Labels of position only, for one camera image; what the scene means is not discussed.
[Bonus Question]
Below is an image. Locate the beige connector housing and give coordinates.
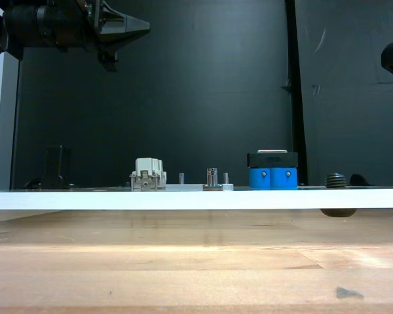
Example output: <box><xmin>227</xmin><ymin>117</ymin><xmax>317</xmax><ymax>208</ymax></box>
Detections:
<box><xmin>128</xmin><ymin>157</ymin><xmax>168</xmax><ymax>192</ymax></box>

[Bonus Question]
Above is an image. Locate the black connector housing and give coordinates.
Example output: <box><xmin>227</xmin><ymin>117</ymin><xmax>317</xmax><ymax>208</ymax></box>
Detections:
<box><xmin>23</xmin><ymin>145</ymin><xmax>75</xmax><ymax>190</ymax></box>

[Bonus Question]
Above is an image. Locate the clear plastic block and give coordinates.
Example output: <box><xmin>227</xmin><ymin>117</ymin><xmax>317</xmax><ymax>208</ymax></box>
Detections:
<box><xmin>164</xmin><ymin>183</ymin><xmax>234</xmax><ymax>192</ymax></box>

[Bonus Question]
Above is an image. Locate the silver cylindrical metal connector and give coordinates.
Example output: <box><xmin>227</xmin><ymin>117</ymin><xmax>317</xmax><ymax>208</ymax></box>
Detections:
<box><xmin>202</xmin><ymin>167</ymin><xmax>225</xmax><ymax>192</ymax></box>

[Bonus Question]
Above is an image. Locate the white board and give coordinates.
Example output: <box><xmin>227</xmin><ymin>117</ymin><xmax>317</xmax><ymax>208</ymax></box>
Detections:
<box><xmin>0</xmin><ymin>186</ymin><xmax>393</xmax><ymax>211</ymax></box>

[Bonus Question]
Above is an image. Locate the black vertical pillar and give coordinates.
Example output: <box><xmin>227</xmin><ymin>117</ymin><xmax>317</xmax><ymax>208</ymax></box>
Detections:
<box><xmin>284</xmin><ymin>0</ymin><xmax>310</xmax><ymax>186</ymax></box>

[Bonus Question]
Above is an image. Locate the black plug with silver insert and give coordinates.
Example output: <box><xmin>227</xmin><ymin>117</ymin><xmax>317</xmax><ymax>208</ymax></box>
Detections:
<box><xmin>246</xmin><ymin>149</ymin><xmax>299</xmax><ymax>169</ymax></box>

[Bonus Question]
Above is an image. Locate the blue plastic clamp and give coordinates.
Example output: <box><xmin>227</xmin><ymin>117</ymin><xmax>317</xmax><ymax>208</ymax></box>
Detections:
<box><xmin>248</xmin><ymin>167</ymin><xmax>298</xmax><ymax>191</ymax></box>

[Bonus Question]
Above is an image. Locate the white window frame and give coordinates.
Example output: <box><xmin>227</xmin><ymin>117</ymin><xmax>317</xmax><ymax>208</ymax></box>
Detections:
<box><xmin>0</xmin><ymin>50</ymin><xmax>20</xmax><ymax>192</ymax></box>

